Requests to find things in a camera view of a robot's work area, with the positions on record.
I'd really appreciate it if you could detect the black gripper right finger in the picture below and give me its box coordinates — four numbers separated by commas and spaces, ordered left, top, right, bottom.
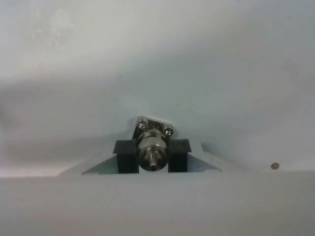
168, 138, 247, 173

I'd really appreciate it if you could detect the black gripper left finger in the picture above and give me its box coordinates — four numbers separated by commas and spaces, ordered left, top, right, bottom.
59, 139, 140, 176

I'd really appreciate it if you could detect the metal BNC plug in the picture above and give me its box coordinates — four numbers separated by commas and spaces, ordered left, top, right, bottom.
136, 131, 171, 172

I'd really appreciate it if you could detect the white task board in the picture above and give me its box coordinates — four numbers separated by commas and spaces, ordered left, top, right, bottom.
0, 0, 315, 177

